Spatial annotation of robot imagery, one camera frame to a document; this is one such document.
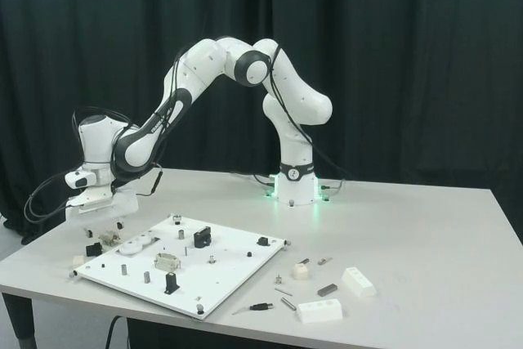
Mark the thick metal round peg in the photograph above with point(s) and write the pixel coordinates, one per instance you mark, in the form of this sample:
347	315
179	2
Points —
180	233

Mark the black Ethernet plug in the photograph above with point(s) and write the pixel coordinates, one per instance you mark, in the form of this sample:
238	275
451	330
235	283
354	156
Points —
93	249

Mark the thin black rod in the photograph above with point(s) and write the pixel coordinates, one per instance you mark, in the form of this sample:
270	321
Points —
155	183

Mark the black USB plug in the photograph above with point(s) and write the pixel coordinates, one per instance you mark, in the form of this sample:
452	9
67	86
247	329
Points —
261	306

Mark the black table leg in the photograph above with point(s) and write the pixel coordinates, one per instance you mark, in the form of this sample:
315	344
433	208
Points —
18	324

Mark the beige waterproof plug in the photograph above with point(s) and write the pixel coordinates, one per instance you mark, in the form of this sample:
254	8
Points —
108	239

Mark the small grey metal peg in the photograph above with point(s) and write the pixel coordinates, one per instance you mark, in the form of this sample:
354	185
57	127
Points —
324	260

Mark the small white holder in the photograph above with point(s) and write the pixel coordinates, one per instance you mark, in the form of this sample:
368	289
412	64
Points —
298	272

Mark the black D-SUB plug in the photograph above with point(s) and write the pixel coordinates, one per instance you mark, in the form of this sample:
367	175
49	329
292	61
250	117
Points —
202	237

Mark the white peg holder block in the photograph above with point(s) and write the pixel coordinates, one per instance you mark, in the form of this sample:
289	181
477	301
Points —
319	311
358	282

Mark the short metal round peg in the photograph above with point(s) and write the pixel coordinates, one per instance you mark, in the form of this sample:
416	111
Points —
123	269

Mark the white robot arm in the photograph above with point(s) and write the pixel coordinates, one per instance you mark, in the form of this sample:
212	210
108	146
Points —
204	59

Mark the white large gear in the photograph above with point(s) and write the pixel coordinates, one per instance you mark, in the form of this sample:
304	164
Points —
130	248

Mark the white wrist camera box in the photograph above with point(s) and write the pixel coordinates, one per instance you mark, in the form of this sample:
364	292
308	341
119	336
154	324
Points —
79	179

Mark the thin metal round peg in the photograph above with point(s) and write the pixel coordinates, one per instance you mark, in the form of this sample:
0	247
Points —
283	291

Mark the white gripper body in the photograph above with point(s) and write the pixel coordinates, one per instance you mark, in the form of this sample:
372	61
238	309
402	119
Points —
124	204

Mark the dark grey square peg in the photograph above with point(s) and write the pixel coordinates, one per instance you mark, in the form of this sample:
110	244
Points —
327	289

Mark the small metal flanged connector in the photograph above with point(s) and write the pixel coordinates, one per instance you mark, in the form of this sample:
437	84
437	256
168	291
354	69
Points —
279	279

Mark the black curtain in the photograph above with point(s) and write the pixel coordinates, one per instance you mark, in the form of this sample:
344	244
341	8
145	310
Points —
408	38

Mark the white task board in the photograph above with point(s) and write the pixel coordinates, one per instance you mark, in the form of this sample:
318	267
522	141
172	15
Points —
229	271

